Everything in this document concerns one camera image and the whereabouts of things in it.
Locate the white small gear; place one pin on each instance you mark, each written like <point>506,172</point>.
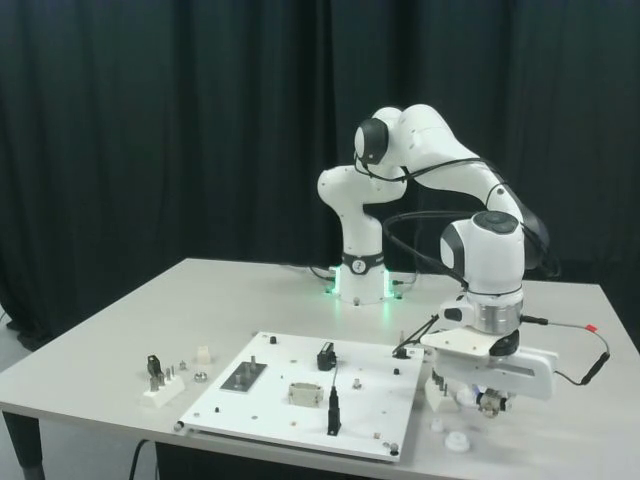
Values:
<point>436,425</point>

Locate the white cube holder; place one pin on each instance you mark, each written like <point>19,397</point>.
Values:
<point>202,354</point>

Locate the black USB plug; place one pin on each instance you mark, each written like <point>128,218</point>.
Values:
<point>333,405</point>

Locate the black curtain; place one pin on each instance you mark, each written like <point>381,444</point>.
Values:
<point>150,125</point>

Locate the metal round peg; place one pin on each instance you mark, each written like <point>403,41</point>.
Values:
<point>173,372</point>

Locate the metal square peg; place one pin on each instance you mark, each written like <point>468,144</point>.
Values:
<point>156,385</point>

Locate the white peg holder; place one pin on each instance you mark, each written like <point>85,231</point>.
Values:
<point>440,402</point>
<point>160,397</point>

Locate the black D-SUB plug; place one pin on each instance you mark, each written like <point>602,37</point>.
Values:
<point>153,365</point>

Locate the black Ethernet plug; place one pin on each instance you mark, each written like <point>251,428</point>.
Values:
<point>327,357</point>

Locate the small metal peg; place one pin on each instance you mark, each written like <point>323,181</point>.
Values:
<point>440,387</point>

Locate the white task board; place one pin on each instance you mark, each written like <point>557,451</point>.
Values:
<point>280,365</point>

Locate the white medium gear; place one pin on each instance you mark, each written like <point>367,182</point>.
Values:
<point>456,441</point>

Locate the black table leg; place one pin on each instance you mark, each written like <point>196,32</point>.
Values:
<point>20,445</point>

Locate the metal nut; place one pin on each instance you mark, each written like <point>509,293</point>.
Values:
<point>200,376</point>

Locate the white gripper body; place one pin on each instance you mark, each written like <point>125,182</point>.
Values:
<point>525,375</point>

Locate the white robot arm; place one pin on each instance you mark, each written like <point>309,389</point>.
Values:
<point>360,240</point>

